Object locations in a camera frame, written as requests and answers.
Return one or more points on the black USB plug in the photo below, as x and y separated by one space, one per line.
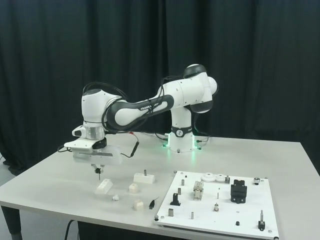
151 204

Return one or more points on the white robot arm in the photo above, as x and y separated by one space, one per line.
180 90

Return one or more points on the white task board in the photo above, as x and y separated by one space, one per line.
207 215

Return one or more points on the black D-SUB plug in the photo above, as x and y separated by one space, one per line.
238 192

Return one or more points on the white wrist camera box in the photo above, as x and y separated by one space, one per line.
78 131

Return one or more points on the black curtain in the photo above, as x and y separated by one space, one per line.
50 50

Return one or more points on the dark table leg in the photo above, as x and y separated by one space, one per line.
11 221

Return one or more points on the metal bolt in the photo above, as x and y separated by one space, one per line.
261 216

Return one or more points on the white medium gear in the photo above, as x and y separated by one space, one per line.
220 178

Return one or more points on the long white peg holder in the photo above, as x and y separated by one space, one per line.
103 187

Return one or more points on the white large gear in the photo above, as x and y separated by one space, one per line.
208 177

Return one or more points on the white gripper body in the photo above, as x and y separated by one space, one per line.
110 158

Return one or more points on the metal BNC plug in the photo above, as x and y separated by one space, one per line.
256 180

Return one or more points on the white holder with square peg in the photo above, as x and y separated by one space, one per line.
143 178

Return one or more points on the flat white mounting plate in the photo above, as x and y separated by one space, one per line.
77 145

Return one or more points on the small white cube holder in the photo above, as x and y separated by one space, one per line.
133 188
138 204

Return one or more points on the small white gear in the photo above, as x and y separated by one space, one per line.
115 198

